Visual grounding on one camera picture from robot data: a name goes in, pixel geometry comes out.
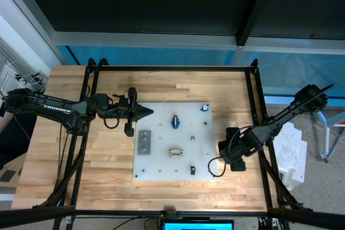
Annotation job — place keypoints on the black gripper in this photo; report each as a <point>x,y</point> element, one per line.
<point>131,94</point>
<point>238,166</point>

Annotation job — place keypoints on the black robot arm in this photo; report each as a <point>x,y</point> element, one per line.
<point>283,114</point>
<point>59,108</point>

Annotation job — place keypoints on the mounted beige connector base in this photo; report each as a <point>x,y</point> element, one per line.
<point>176,153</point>

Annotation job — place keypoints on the small blue white connector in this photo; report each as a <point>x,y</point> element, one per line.
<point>204,108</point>

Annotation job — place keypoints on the blue clamp with plug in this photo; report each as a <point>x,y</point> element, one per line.
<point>172,125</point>

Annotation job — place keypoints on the grey metal block with pegs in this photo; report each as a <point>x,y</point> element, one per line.
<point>144,149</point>

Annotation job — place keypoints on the black socket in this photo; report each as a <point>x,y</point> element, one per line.
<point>193,170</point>

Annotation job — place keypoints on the white foam block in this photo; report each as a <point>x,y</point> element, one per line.
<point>292,157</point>

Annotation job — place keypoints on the white task board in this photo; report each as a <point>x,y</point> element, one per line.
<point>161,165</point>

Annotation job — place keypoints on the screen with blue edge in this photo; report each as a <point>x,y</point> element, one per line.
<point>196,226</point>

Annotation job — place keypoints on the cardboard box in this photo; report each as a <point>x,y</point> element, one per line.
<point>13,165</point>

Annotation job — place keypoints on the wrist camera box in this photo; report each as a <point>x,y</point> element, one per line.
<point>223,149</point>

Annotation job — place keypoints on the black table frame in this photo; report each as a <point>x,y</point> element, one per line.
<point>172,68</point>

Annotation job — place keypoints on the black table-level camera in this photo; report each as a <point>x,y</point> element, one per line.
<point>172,215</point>

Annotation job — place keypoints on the silver metal chair frame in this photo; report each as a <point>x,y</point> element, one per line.
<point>325,143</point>

